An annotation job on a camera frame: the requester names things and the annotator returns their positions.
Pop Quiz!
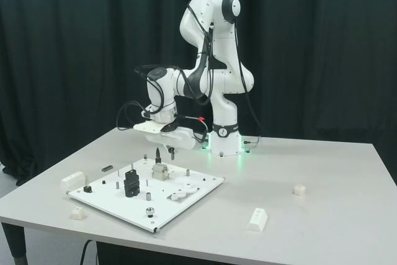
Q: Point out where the black cable at arm foot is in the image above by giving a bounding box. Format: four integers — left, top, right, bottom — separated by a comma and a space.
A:
194, 136, 212, 150

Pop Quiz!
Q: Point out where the long white peg holder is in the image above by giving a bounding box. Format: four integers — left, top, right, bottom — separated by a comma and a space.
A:
60, 170, 86, 188

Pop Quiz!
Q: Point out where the dark table leg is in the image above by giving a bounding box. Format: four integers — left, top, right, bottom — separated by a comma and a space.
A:
0, 221, 25, 265

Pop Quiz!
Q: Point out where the white task board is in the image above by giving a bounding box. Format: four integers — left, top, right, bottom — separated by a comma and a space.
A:
66, 156, 226, 234

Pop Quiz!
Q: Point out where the white cube holder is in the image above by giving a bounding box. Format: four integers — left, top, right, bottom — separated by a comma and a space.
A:
69, 205, 87, 221

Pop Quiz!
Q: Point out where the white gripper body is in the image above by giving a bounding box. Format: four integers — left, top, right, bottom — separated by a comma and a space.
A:
144, 128, 197, 150

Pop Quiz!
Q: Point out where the beige multi-pin connector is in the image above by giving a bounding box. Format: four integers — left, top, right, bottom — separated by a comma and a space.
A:
151, 162, 170, 182

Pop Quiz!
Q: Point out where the white wedge holder with holes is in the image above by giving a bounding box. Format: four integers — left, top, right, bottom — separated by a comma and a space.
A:
246, 206, 269, 231

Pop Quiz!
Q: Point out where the black cable behind arm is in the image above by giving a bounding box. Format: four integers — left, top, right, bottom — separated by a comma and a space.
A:
231, 19, 263, 146

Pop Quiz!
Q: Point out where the black D-SUB plug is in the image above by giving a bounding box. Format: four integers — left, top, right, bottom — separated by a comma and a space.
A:
123, 168, 141, 198

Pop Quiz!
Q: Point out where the white large gear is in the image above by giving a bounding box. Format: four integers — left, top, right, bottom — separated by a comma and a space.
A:
182, 183, 199, 196

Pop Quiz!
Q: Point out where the black cable under table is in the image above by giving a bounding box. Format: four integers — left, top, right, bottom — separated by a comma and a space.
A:
81, 239, 100, 265

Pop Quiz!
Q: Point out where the black curtain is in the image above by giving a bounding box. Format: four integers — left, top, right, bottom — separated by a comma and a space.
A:
0, 0, 397, 182

